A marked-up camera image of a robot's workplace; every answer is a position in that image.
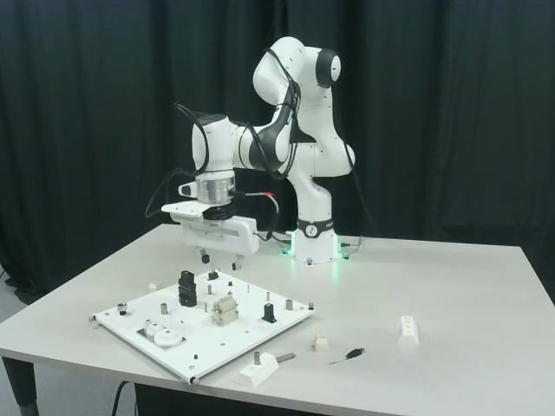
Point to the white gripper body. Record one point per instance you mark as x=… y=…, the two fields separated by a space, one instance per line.
x=225 y=236

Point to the beige waterproof plug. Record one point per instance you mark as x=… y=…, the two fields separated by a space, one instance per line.
x=224 y=314

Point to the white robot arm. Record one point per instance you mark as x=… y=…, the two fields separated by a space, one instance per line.
x=312 y=199

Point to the black D-SUB plug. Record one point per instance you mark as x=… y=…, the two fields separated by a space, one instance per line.
x=187 y=290

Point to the flat white mounting plate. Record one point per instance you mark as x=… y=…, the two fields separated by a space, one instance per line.
x=182 y=209

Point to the tiny white holder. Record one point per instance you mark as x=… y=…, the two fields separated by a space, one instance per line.
x=154 y=286

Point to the black Ethernet plug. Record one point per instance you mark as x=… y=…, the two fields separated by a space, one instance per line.
x=269 y=314

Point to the thick metal round peg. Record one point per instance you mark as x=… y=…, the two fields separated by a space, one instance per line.
x=164 y=309

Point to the short thick metal peg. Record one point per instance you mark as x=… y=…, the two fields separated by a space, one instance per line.
x=289 y=305

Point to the white task board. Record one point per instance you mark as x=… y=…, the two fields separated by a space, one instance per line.
x=234 y=346

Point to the white large gear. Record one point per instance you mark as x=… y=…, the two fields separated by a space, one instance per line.
x=167 y=339

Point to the metal BNC plug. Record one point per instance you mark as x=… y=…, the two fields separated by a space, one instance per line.
x=123 y=309

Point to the long metal round peg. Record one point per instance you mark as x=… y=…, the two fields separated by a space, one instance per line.
x=286 y=357

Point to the white two-peg holder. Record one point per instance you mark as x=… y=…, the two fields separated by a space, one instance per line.
x=256 y=375

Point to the white cube holder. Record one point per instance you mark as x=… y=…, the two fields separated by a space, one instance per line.
x=320 y=344

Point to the white three-hole holder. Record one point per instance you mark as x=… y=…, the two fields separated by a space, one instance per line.
x=408 y=336

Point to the black curtains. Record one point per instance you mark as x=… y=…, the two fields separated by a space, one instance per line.
x=86 y=86

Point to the black table leg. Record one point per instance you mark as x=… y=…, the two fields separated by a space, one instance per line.
x=19 y=385

